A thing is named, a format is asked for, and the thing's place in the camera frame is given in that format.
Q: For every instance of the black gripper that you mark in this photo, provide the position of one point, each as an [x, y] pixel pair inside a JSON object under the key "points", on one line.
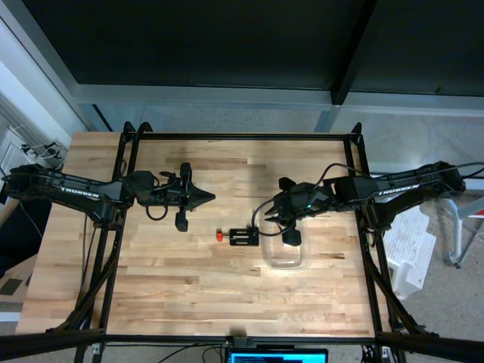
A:
{"points": [[185, 196], [302, 210]]}

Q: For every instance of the laptop screen with blue edge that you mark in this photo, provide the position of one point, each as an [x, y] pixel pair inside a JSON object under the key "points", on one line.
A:
{"points": [[276, 357]]}

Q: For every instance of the black upright post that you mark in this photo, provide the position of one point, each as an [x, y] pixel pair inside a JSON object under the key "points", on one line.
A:
{"points": [[351, 56]]}

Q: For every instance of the black table frame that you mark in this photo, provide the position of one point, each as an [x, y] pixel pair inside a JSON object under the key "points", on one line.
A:
{"points": [[56, 338]]}

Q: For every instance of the gray metal stand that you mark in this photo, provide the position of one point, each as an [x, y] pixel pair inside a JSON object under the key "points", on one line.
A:
{"points": [[453, 227]]}

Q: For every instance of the white plastic step stool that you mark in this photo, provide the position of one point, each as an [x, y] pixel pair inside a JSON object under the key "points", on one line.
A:
{"points": [[408, 257]]}

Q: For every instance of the small black table camera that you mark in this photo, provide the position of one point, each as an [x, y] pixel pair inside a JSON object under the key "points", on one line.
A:
{"points": [[239, 336]]}

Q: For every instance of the black vise with red knob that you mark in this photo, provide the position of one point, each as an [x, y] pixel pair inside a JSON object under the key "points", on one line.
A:
{"points": [[242, 236]]}

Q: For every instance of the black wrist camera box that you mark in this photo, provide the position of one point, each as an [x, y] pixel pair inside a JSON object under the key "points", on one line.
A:
{"points": [[304, 192]]}

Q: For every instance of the clear plastic tub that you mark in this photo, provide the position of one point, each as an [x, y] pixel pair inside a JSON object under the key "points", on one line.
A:
{"points": [[287, 261]]}

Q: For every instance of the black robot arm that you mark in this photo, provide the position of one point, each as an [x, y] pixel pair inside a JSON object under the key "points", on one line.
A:
{"points": [[49, 185], [431, 177]]}

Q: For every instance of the black curved frame brace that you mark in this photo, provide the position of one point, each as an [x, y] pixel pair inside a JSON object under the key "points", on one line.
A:
{"points": [[145, 126], [128, 128]]}

